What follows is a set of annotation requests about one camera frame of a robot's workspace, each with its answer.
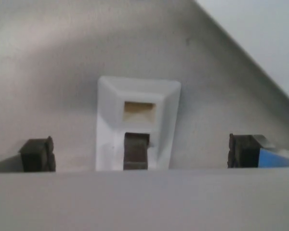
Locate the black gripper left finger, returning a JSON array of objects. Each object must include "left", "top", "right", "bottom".
[{"left": 0, "top": 135, "right": 56, "bottom": 173}]

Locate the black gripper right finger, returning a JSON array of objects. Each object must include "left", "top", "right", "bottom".
[{"left": 227, "top": 132, "right": 289, "bottom": 169}]

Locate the white square peg holder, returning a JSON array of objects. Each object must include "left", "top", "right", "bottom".
[{"left": 95, "top": 76, "right": 183, "bottom": 172}]

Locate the metal square peg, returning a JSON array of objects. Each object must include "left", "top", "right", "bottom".
[{"left": 123, "top": 132, "right": 151, "bottom": 171}]

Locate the white task board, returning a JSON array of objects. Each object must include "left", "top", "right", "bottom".
[{"left": 196, "top": 0, "right": 289, "bottom": 108}]

